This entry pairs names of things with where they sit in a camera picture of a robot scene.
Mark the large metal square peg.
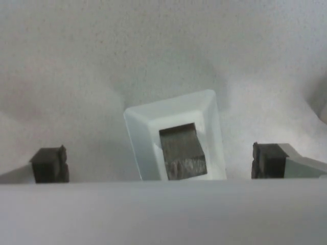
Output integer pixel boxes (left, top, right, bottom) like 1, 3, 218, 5
158, 122, 208, 181

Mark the white square peg holder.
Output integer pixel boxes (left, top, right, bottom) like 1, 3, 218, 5
123, 89, 228, 181

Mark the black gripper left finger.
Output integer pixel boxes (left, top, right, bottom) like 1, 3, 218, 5
0, 144, 71, 184

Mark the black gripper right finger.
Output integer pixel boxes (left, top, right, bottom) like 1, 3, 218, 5
251, 141, 327, 180

